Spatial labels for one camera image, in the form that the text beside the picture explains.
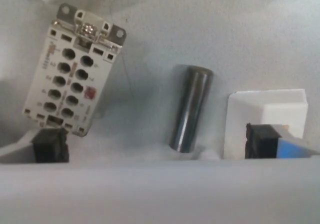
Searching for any beige multi-pin connector plug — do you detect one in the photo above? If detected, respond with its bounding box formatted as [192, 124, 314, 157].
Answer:
[21, 3, 127, 137]

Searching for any large metal round peg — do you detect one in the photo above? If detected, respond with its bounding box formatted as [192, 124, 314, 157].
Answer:
[168, 63, 215, 155]

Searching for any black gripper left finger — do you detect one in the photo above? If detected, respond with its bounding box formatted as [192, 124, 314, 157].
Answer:
[0, 127, 71, 164]

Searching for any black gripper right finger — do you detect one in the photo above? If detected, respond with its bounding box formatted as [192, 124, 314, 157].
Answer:
[244, 122, 320, 160]

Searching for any white peg holder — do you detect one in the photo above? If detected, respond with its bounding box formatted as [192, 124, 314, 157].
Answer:
[223, 88, 309, 160]

